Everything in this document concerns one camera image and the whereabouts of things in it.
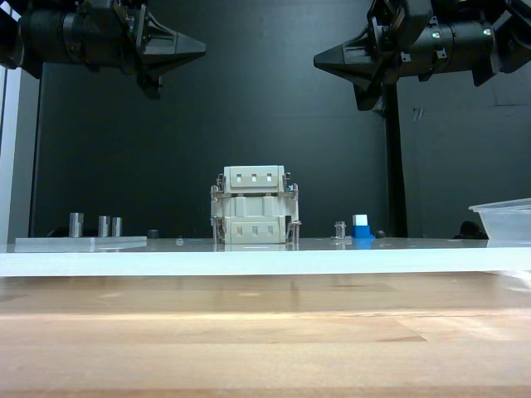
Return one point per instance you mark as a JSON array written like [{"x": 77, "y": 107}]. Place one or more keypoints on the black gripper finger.
[
  {"x": 182, "y": 43},
  {"x": 340, "y": 60}
]

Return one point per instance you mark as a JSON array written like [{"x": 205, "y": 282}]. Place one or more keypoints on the grey HAN10-E connector insert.
[{"x": 253, "y": 178}]

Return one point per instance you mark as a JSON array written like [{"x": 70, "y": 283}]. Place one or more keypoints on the small metal connector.
[{"x": 340, "y": 231}]

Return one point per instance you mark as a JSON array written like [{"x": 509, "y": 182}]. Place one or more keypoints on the grey connector base housing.
[{"x": 253, "y": 228}]

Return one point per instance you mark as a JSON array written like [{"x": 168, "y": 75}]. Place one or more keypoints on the blue holder with white cube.
[{"x": 361, "y": 236}]

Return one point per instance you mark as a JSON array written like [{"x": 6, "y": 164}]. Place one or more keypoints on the black screw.
[
  {"x": 154, "y": 234},
  {"x": 379, "y": 234}
]

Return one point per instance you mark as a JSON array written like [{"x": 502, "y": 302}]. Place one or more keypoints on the clear plastic tub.
[{"x": 506, "y": 224}]

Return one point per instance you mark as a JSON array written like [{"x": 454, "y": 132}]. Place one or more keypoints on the aluminium plate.
[{"x": 62, "y": 244}]

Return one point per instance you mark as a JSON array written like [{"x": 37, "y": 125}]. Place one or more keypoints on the white mounting board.
[{"x": 265, "y": 261}]

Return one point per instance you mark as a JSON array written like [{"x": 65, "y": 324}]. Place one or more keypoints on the black metal frame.
[{"x": 394, "y": 166}]

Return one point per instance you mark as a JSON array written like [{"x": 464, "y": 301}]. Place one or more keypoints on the metal post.
[
  {"x": 103, "y": 226},
  {"x": 76, "y": 224},
  {"x": 118, "y": 226}
]

